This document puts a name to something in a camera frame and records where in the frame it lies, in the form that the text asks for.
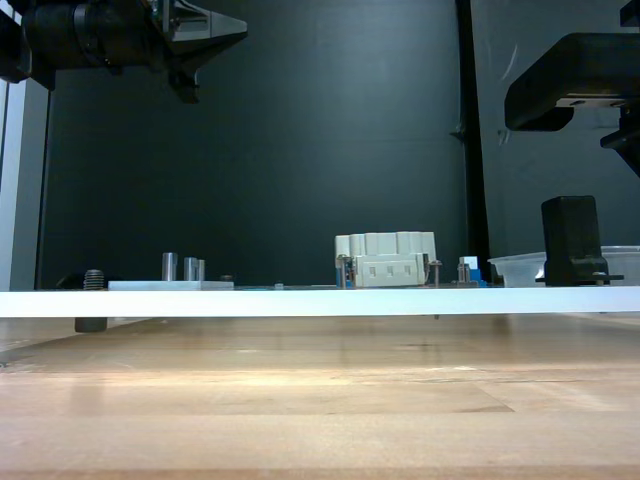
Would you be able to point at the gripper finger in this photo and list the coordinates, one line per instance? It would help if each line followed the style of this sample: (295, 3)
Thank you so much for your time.
(220, 27)
(205, 50)
(627, 145)

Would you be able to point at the thick silver metal bar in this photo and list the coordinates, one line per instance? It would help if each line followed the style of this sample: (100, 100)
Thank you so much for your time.
(170, 267)

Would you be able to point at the medium silver metal bar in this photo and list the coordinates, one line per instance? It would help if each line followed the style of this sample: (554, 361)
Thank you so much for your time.
(190, 270)

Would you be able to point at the thin silver metal bar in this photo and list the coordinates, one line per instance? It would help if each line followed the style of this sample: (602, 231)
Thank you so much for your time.
(201, 271)

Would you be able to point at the grey metal bar plate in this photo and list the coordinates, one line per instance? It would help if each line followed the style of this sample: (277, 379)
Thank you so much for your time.
(150, 285)

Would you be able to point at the white taskboard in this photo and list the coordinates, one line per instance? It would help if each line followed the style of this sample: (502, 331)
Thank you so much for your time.
(300, 302)

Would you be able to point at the black block holder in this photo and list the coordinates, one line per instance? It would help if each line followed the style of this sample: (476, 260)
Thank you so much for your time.
(570, 240)

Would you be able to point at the clear plastic tub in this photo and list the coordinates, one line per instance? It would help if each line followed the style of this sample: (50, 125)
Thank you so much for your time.
(515, 272)

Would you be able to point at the blue and white socket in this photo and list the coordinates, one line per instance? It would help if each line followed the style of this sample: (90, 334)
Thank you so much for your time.
(475, 262)

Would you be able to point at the small metal connector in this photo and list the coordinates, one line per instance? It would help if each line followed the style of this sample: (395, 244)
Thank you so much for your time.
(462, 275)

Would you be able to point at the silver connector screw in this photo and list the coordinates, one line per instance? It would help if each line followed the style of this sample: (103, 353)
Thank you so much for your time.
(433, 272)

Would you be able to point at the black board screw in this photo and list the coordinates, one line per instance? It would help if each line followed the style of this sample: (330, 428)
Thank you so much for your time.
(93, 280)

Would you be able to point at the beige connector housing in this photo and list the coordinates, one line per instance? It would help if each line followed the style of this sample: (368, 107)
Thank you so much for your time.
(385, 270)

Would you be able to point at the black partition post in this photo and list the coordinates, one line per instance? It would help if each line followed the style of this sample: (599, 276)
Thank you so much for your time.
(472, 200)

